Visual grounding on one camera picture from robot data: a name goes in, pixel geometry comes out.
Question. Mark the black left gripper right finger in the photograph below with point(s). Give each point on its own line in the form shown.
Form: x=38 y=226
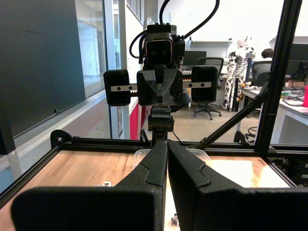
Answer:
x=228 y=209

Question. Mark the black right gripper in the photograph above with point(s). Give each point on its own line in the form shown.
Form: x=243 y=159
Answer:
x=118 y=77

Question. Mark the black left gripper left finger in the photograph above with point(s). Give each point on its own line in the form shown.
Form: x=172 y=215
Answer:
x=96 y=209

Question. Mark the red cabinet panel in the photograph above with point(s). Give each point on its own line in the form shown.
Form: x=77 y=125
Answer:
x=134 y=122

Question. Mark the black computer monitor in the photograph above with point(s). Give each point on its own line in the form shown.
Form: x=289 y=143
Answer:
x=195 y=59
x=300 y=62

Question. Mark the black office chair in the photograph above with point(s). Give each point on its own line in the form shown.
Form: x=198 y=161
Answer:
x=261 y=72
x=207 y=109

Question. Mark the clear plastic tub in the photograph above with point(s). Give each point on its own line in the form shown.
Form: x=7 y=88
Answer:
x=203 y=155

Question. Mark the white lattice robot figure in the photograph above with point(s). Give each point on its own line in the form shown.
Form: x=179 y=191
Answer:
x=229 y=77

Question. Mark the white office desk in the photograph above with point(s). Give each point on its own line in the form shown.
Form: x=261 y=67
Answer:
x=292 y=125

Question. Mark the person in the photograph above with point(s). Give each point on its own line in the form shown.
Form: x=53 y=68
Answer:
x=267 y=53

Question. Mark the red object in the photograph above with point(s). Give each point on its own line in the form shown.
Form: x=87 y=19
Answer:
x=306 y=96

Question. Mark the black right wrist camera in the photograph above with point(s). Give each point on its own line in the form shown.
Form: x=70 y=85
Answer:
x=158 y=57

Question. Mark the black metal frame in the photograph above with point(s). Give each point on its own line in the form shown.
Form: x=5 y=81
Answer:
x=279 y=72

